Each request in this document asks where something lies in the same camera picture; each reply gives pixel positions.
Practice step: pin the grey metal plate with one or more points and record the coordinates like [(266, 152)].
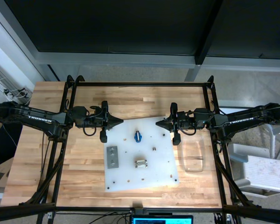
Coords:
[(112, 157)]

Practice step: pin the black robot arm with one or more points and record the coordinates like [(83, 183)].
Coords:
[(242, 121), (37, 117)]

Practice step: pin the cardboard box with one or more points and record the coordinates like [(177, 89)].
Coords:
[(0, 172)]

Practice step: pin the blue clamp with silver plug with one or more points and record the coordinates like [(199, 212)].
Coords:
[(137, 137)]

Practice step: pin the white step stool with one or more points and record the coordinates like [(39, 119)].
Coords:
[(266, 172)]

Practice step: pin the white chair frame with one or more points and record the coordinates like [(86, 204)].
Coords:
[(271, 144)]

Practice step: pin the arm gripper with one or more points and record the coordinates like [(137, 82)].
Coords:
[(177, 122), (104, 121)]

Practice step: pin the clear plastic tub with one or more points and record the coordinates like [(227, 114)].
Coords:
[(193, 161)]

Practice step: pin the grey HAN10-E connector insert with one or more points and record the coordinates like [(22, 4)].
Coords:
[(141, 163)]

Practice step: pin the small black camera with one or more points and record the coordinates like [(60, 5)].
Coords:
[(140, 210)]

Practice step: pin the laptop screen with blue edge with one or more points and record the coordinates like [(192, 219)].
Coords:
[(161, 220)]

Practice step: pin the white plastic board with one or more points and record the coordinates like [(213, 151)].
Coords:
[(130, 163)]

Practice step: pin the black aluminium frame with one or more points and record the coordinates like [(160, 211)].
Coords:
[(140, 84)]

